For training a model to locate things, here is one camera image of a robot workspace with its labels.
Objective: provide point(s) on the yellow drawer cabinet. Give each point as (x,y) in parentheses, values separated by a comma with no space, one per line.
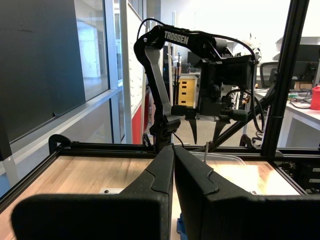
(186,92)

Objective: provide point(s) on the grey metal window frame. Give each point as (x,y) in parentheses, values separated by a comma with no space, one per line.
(125,62)

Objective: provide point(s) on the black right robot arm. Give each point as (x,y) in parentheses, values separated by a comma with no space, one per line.
(156,82)

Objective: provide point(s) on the white task board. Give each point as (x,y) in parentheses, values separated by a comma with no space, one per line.
(116,191)

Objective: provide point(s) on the black aluminium frame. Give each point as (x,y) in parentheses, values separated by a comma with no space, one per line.
(287,75)

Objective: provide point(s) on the red container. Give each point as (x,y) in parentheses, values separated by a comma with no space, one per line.
(315,98)

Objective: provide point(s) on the white desk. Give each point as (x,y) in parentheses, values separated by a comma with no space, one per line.
(300,117)

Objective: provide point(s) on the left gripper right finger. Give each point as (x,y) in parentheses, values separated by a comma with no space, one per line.
(250,217)

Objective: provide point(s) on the grey office chair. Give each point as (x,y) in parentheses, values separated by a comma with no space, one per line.
(267,72)

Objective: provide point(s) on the red partition panel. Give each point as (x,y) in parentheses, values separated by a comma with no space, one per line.
(136,125)

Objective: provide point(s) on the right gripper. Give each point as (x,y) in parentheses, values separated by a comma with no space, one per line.
(238,115)

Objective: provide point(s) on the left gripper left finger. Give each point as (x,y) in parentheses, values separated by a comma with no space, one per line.
(100,215)

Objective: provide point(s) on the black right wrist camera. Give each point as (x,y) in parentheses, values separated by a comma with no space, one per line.
(211,106)

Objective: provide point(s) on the blue plastic piece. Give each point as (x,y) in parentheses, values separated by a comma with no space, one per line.
(181,227)

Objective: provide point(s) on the clear plastic tub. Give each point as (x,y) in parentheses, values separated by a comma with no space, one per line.
(225,157)

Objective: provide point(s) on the small black monitor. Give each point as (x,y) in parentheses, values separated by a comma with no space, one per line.
(193,57)

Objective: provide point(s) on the large black monitor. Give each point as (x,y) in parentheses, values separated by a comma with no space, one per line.
(307,57)

